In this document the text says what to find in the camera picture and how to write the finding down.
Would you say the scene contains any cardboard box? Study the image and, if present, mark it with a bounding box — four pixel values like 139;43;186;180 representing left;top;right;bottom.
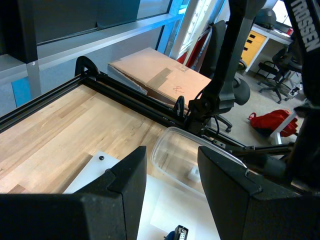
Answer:
107;47;213;111

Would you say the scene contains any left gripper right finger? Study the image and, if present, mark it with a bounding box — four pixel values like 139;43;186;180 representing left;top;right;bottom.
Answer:
197;146;320;240

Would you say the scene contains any clear plastic container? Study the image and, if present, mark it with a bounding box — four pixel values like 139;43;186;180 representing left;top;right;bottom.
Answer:
150;126;248;199

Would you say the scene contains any red bag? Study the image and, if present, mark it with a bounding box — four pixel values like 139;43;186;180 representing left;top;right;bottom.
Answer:
248;109;299;138

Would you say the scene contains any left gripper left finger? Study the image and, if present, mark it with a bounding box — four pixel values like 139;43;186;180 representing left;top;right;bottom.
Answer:
0;145;148;240

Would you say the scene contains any black block with pin socket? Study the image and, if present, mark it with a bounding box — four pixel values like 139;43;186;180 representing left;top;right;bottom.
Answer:
173;224;190;240

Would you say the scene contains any small clear plug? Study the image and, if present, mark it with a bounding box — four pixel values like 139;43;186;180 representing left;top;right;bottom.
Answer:
187;167;201;183

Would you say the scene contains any yellow drawer cabinet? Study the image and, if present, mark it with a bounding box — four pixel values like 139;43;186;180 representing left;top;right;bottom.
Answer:
240;29;267;67

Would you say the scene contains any white task board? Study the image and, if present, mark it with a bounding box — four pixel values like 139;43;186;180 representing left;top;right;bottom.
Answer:
63;149;221;240

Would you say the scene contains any black frame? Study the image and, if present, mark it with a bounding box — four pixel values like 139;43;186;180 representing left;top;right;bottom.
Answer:
0;55;296;156

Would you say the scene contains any black office chair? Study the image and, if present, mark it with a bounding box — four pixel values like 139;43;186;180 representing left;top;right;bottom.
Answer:
199;19;251;133
256;46;304;105

